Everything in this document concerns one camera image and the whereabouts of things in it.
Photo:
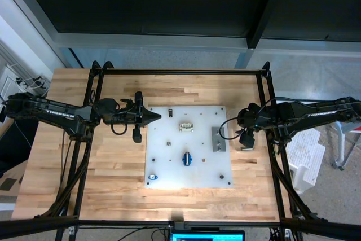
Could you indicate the beige connector housing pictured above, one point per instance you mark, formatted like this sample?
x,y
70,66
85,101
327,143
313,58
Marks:
x,y
186,127

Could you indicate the clear plastic tub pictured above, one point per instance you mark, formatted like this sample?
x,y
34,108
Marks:
x,y
233,145

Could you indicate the white board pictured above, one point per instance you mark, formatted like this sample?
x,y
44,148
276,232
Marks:
x,y
197,179

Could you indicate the small black camera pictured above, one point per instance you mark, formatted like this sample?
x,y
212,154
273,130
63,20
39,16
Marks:
x,y
180,225

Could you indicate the brown cardboard box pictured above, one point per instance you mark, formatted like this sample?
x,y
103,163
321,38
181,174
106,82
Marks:
x,y
11,173

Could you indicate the screen with blue edge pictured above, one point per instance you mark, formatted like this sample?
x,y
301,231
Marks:
x,y
206,236

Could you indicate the black metal frame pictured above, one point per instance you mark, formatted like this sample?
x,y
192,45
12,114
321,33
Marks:
x,y
180,72

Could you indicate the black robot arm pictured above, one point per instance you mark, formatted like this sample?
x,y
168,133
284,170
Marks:
x,y
321,111
59,112

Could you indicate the small black connector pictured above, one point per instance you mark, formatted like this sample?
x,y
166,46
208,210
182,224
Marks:
x,y
170,113

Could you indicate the grey aluminium block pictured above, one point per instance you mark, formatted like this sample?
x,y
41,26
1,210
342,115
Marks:
x,y
221,136

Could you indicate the blue round mount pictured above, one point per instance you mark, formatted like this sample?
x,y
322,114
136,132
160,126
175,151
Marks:
x,y
182,158

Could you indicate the grey metal stand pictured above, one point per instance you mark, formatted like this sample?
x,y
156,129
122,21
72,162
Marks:
x,y
342,145

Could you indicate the small blue square mount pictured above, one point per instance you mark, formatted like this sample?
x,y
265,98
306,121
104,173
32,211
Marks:
x,y
156,178

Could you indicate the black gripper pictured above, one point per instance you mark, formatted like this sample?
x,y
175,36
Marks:
x,y
138,117
248,118

